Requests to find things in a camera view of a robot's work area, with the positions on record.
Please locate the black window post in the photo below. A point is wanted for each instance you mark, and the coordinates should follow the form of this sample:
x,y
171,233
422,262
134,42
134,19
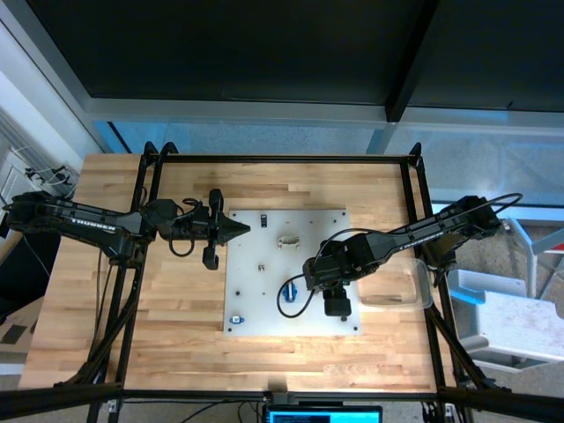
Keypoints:
x,y
412,66

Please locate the white tubular stand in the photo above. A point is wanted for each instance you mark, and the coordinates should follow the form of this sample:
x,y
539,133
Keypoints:
x,y
532,273

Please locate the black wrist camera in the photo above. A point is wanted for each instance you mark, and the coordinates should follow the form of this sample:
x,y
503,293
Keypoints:
x,y
337,307

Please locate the grey camera bracket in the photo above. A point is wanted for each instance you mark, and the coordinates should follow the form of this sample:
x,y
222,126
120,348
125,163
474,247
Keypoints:
x,y
278,392

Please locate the white metal cart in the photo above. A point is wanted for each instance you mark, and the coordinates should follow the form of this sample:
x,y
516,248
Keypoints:
x,y
511,317

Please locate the black table frame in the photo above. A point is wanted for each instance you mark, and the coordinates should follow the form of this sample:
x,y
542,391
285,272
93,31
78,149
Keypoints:
x,y
282,158

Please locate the clear plastic tub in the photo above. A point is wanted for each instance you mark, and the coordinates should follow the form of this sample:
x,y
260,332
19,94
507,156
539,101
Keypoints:
x,y
423,286

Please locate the black socket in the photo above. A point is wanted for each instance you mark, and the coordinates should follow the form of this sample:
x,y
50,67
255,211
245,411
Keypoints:
x,y
263,220

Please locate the cardboard box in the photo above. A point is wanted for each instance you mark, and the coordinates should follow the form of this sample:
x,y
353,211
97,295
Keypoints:
x,y
17,326

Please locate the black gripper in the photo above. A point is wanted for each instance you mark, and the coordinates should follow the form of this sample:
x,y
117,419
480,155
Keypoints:
x,y
198,224
328,273

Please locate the white connector housing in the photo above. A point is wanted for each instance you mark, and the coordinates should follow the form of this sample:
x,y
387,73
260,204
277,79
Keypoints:
x,y
288,241

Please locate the blue laptop screen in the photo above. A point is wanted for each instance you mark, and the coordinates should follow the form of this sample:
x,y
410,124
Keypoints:
x,y
321,416

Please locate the blue round holder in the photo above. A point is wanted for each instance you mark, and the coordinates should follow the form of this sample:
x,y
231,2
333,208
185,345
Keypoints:
x,y
284,294

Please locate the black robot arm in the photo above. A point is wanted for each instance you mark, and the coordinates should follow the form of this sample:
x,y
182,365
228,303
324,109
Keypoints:
x,y
418,233
88,220

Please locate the blue square base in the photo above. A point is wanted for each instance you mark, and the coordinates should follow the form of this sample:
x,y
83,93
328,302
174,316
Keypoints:
x,y
229,319

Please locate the black block with silver top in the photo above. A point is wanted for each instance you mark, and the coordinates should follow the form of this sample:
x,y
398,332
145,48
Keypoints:
x,y
290,291

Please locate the white taskboard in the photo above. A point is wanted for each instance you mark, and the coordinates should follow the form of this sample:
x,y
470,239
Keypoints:
x,y
251,308

